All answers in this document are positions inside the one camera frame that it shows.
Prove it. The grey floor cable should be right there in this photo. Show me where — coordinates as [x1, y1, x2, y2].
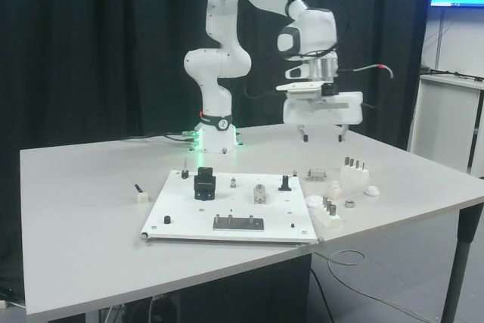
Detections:
[312, 249, 379, 323]

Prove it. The black D-SUB plug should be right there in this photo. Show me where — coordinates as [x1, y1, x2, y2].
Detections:
[193, 166, 219, 202]

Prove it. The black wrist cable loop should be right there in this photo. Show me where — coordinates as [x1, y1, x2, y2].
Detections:
[283, 0, 349, 74]

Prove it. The dark table leg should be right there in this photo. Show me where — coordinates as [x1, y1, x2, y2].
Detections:
[455, 205, 476, 323]

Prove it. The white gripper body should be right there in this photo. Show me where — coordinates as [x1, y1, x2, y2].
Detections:
[282, 91, 365, 126]

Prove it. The white peg holder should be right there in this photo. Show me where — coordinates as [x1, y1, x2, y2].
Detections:
[339, 163, 371, 190]
[315, 205, 344, 230]

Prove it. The black curtain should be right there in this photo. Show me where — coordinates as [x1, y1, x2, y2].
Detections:
[0, 0, 432, 301]

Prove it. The white task board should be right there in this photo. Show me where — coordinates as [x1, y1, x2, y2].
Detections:
[140, 169, 325, 244]

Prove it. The beige waterproof plug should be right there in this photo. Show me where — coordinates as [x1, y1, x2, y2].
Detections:
[305, 166, 329, 182]

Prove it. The white cabinet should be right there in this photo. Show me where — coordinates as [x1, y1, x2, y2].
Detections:
[410, 73, 484, 179]

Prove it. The black base cable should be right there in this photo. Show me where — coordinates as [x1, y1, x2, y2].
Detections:
[162, 131, 198, 147]

